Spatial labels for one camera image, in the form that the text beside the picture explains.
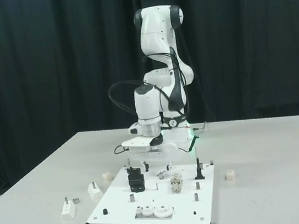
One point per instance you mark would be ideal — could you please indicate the white large gear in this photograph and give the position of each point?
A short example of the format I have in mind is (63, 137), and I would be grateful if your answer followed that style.
(163, 212)

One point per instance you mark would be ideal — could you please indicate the white small gear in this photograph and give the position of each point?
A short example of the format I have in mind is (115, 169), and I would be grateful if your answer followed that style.
(139, 211)

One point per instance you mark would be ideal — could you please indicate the black curtains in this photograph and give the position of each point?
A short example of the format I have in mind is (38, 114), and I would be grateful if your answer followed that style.
(47, 62)

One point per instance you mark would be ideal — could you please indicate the metal BNC plug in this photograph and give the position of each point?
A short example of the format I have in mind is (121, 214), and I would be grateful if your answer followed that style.
(161, 175)

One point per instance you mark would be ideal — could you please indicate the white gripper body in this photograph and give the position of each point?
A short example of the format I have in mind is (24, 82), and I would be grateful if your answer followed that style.
(155, 153)

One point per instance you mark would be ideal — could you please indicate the small white holder block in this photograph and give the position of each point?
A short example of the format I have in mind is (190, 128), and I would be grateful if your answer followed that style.
(230, 175)

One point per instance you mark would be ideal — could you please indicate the metal round peg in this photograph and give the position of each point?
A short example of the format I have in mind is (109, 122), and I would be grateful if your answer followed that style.
(93, 185)
(66, 200)

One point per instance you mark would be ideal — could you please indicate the white task board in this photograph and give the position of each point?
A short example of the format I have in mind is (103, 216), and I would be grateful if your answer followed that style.
(156, 197)

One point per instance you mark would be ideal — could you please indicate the white medium gear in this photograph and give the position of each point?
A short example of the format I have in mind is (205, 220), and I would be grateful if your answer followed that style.
(148, 211)

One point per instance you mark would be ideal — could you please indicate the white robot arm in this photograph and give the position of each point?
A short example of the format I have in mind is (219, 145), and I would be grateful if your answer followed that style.
(157, 47)

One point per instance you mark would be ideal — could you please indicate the black D-SUB plug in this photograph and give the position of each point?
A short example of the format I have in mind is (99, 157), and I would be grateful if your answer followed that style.
(136, 180)

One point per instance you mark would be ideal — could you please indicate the white peg holder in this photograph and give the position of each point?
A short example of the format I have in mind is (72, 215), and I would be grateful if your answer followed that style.
(94, 191)
(67, 211)

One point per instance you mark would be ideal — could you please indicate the small beige holder block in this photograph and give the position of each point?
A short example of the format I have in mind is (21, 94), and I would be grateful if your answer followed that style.
(106, 177)

